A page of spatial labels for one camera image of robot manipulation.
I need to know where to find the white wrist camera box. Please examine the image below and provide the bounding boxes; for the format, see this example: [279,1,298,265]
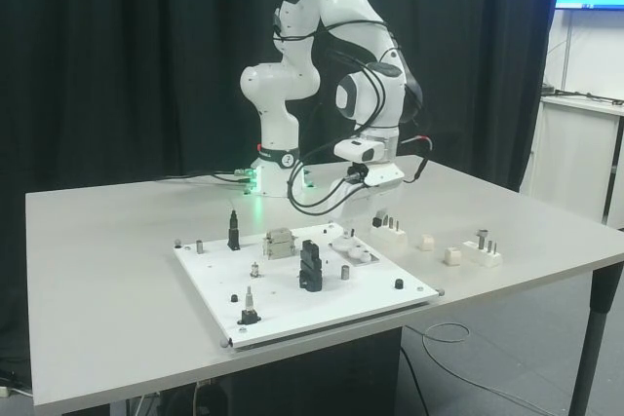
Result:
[332,138,387,164]

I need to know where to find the black D-SUB plug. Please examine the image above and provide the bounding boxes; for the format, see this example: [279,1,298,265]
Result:
[296,239,325,293]

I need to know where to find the black table leg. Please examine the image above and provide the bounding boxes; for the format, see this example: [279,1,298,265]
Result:
[568,268,618,416]

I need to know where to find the white square peg holder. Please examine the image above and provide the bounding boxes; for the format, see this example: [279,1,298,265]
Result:
[369,224,409,252]

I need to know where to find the white cabinet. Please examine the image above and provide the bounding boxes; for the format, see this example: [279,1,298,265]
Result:
[518,93,624,231]

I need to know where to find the white task board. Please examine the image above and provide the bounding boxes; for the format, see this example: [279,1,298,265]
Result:
[173,221,446,352]

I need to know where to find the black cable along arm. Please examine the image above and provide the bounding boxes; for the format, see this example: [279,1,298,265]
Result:
[271,16,425,216]

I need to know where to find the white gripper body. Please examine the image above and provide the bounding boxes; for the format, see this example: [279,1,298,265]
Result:
[329,180,397,227]

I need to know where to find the black base cable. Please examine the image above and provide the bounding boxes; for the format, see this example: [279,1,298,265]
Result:
[163,170,255,187]

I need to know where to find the tall black plug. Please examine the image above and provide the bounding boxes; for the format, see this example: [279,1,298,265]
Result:
[226,208,243,252]

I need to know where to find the black box under table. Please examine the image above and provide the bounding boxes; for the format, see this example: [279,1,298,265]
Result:
[214,323,404,416]

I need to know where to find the black plug with pale stub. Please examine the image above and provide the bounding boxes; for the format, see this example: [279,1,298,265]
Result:
[237,284,262,326]

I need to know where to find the black curtain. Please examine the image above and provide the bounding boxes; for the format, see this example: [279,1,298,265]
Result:
[0,0,561,203]

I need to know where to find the metal D-SUB socket block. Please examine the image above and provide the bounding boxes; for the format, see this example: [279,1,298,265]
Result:
[262,228,299,260]

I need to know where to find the grey floor cable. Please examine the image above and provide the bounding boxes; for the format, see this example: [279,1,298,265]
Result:
[403,321,624,416]

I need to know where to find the white round peg holder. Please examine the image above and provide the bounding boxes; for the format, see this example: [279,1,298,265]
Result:
[461,239,503,269]

